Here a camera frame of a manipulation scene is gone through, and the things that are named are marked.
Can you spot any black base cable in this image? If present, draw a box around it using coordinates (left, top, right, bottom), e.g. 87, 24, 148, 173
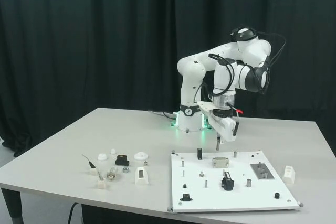
148, 110, 180, 120

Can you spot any white task board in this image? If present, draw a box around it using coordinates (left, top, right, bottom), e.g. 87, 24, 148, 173
166, 149, 305, 213

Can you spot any black D-SUB plug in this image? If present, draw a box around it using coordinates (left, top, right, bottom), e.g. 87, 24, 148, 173
114, 153, 131, 167

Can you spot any black hanging cable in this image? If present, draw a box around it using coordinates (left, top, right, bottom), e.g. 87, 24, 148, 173
68, 201, 82, 224

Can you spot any black curtain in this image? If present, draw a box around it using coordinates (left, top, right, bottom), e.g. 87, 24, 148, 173
0, 0, 336, 158

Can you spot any black table leg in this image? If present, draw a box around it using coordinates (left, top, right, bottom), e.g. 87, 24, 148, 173
1, 187, 22, 224

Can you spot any black cabinet under table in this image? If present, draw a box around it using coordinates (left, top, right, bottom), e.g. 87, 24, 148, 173
81, 203, 204, 224

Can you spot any thin black rod red tag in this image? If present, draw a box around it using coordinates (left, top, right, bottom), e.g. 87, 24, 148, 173
227, 103, 244, 137

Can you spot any black USB plug with cable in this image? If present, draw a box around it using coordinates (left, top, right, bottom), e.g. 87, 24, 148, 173
81, 154, 97, 169

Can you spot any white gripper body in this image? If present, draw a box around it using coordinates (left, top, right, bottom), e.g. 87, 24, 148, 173
209, 115, 236, 142

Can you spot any white flat mounting plate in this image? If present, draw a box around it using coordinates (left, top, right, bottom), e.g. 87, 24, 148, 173
196, 100, 220, 116

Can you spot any silver wrist ring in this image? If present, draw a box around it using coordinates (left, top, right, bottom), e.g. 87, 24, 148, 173
212, 93, 235, 111

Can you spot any white large gear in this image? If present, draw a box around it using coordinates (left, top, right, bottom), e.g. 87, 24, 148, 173
133, 151, 149, 162

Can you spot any white round peg holder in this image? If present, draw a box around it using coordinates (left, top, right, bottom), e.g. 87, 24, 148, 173
281, 165, 297, 184

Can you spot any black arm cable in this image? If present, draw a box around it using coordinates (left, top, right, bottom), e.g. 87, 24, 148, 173
208, 53, 237, 96
256, 30, 287, 96

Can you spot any white square peg holder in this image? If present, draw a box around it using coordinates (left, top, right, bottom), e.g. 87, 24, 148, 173
133, 166, 150, 186

